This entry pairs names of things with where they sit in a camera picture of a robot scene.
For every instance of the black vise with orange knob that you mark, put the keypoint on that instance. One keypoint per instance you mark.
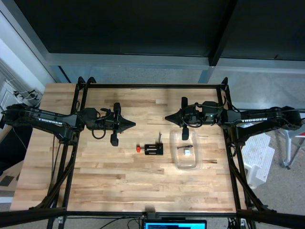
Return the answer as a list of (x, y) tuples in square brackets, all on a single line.
[(153, 149)]

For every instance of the black table-edge camera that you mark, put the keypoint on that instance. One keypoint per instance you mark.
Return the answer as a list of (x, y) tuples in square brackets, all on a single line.
[(151, 215)]

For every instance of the black window post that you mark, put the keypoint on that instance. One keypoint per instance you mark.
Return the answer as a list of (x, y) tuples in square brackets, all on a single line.
[(214, 60)]

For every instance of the large dark window pane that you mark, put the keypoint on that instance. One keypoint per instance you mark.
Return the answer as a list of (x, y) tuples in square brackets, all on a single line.
[(119, 23)]

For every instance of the clear plastic tub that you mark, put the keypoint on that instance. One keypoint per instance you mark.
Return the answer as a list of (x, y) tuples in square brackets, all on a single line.
[(188, 164)]

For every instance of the thin grey metal rod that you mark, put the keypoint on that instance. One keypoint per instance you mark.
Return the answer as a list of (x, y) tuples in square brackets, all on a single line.
[(159, 138)]

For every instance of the blue laptop screen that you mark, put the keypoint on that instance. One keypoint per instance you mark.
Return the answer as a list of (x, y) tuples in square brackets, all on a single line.
[(174, 225)]

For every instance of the brown cardboard sheet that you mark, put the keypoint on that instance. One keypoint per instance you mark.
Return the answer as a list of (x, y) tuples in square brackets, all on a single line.
[(9, 170)]

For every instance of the small white connector block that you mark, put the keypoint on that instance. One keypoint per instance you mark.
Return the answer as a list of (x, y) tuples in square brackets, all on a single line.
[(187, 152)]

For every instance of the small dark window pane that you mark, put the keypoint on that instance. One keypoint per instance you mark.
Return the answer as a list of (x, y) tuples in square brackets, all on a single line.
[(274, 28)]

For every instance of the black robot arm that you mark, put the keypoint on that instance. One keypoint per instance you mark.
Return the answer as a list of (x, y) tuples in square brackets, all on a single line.
[(50, 120), (252, 120)]

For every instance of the black aluminium frame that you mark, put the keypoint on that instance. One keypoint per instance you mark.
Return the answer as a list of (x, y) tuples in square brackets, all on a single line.
[(152, 86)]

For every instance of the grey metal stand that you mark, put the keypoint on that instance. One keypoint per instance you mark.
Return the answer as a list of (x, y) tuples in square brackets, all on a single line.
[(287, 152)]

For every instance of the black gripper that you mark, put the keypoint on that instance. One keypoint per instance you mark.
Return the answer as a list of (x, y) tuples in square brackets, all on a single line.
[(109, 124), (185, 133)]

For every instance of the white cabinet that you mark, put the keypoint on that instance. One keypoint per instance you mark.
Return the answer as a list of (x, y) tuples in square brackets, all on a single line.
[(7, 95)]

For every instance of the black foam pad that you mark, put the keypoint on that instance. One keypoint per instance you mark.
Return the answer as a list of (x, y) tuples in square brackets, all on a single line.
[(6, 180)]

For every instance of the white ribbed plastic block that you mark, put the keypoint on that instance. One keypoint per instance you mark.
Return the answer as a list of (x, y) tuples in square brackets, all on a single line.
[(259, 167)]

